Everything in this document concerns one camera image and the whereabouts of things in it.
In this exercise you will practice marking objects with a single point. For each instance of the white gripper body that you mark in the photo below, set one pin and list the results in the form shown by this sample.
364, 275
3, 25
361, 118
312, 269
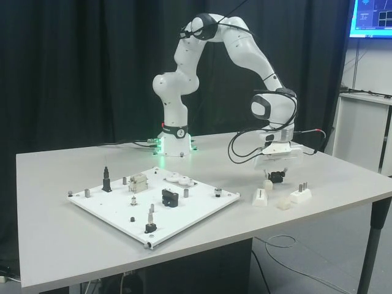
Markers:
277, 160

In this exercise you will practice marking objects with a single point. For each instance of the black D-SUB plug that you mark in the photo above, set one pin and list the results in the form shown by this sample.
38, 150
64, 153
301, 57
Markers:
276, 177

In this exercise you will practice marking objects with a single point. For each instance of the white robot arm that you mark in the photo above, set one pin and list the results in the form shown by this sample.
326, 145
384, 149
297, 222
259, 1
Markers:
245, 46

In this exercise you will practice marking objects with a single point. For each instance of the small white cube holder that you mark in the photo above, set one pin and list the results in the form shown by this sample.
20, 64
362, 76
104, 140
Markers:
268, 185
283, 204

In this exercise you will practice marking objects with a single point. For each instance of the white square-hole peg holder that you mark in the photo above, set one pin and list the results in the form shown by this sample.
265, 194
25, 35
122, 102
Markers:
260, 201

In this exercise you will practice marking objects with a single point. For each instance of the white round-hole peg holder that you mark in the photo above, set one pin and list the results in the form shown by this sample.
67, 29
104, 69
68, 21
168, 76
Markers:
301, 198

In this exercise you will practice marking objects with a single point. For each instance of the metal bolt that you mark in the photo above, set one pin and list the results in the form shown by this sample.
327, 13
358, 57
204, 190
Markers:
218, 192

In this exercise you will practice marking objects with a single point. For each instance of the white medium gear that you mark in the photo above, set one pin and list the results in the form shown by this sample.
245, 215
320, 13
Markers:
183, 182

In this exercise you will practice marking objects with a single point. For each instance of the white cabinet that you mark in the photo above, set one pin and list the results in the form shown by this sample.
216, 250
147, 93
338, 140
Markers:
358, 128

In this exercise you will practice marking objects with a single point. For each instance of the white large gear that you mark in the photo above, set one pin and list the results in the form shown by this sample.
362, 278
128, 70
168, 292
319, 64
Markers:
174, 177

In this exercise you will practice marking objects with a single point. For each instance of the black table leg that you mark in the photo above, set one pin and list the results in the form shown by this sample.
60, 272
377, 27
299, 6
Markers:
376, 235

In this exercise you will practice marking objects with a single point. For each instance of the small metal square peg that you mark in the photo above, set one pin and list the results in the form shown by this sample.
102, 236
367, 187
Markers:
151, 208

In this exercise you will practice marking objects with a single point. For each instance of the black cabinet under table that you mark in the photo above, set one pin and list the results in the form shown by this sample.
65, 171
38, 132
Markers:
183, 266

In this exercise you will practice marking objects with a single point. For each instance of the grey USB plug black base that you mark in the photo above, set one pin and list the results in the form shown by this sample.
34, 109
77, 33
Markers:
150, 222

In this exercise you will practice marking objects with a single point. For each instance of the metal BNC plug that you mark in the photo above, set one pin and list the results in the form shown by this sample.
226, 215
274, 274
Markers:
133, 201

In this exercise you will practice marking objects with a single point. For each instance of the white task board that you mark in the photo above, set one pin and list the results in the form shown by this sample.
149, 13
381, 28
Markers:
122, 211

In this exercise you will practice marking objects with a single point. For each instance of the blue screen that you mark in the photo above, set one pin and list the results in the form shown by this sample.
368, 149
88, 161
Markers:
372, 18

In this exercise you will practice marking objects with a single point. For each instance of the black curtain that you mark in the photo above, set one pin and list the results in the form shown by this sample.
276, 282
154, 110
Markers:
76, 61

